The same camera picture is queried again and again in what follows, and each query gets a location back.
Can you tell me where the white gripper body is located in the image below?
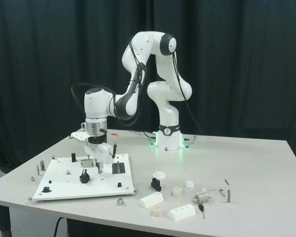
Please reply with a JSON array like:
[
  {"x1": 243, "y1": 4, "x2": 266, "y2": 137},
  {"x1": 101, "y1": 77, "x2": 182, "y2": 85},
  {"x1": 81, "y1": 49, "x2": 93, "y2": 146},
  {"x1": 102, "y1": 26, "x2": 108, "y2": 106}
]
[{"x1": 83, "y1": 143, "x2": 113, "y2": 164}]

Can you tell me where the long white peg holder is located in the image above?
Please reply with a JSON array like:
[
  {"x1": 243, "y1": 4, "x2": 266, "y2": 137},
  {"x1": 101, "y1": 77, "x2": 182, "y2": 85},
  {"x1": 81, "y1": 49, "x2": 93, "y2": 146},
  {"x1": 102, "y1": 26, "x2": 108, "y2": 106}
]
[
  {"x1": 138, "y1": 192, "x2": 165, "y2": 209},
  {"x1": 168, "y1": 204, "x2": 197, "y2": 221}
]

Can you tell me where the black D-SUB plug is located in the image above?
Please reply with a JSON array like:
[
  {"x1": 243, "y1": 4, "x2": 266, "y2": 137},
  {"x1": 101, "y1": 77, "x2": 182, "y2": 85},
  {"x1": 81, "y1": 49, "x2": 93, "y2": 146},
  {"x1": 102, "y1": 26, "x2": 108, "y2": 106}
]
[{"x1": 79, "y1": 169, "x2": 91, "y2": 185}]

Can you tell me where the flat white mounting plate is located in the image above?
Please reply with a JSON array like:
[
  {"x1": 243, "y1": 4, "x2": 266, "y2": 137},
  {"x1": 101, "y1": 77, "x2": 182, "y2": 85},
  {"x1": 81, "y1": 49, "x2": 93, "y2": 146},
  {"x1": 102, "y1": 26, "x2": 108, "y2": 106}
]
[{"x1": 70, "y1": 132, "x2": 89, "y2": 142}]

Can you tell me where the white task board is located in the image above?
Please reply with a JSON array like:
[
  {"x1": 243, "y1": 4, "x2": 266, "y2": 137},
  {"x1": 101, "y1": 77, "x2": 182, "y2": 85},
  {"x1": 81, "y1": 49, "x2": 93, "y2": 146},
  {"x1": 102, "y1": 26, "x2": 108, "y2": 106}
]
[{"x1": 32, "y1": 153, "x2": 136, "y2": 202}]

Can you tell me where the black connector plug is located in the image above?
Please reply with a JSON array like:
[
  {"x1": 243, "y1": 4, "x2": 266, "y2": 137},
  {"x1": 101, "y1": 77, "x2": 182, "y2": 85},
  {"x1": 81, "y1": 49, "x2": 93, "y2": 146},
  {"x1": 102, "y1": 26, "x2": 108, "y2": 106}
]
[{"x1": 150, "y1": 177, "x2": 162, "y2": 192}]

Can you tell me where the white large gear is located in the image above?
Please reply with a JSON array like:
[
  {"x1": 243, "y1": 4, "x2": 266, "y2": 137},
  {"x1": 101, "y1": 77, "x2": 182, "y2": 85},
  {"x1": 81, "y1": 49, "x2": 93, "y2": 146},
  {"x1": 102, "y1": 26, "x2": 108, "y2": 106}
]
[{"x1": 152, "y1": 170, "x2": 167, "y2": 180}]

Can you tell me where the silver metal connector plug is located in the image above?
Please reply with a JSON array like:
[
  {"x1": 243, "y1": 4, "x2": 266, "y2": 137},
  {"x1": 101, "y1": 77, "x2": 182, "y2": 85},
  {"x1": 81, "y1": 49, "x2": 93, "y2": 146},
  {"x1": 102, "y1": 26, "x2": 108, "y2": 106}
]
[{"x1": 193, "y1": 192, "x2": 208, "y2": 204}]

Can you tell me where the black table leg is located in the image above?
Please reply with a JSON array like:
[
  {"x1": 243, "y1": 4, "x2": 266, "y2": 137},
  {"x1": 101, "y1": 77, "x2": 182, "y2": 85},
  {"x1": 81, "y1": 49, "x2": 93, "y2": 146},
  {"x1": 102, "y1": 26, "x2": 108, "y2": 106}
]
[{"x1": 0, "y1": 203, "x2": 10, "y2": 237}]

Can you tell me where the black curtain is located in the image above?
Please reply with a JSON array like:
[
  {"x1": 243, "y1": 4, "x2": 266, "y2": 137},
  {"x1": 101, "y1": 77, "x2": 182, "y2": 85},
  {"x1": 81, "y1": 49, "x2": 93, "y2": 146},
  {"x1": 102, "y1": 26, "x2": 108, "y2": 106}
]
[{"x1": 0, "y1": 0, "x2": 296, "y2": 173}]

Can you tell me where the thin black rod on wire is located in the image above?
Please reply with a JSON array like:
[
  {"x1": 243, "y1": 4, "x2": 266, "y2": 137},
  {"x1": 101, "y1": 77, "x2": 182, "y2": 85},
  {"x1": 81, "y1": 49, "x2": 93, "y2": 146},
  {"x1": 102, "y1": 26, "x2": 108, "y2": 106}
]
[{"x1": 101, "y1": 127, "x2": 119, "y2": 158}]

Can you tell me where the black base cable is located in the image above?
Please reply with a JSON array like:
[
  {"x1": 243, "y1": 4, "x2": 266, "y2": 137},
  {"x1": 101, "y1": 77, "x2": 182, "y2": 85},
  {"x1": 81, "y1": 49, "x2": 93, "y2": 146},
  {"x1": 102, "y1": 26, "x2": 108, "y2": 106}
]
[{"x1": 124, "y1": 129, "x2": 158, "y2": 139}]

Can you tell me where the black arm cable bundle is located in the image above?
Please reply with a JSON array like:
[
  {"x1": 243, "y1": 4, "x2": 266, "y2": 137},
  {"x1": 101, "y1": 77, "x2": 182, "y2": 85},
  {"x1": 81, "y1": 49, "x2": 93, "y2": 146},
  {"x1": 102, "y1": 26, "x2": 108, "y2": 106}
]
[{"x1": 72, "y1": 36, "x2": 148, "y2": 129}]

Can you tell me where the black cable down arm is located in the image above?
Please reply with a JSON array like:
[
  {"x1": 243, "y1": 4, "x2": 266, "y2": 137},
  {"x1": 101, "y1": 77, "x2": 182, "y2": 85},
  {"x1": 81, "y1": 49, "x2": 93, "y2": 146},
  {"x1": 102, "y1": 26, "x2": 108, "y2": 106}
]
[{"x1": 171, "y1": 50, "x2": 197, "y2": 144}]

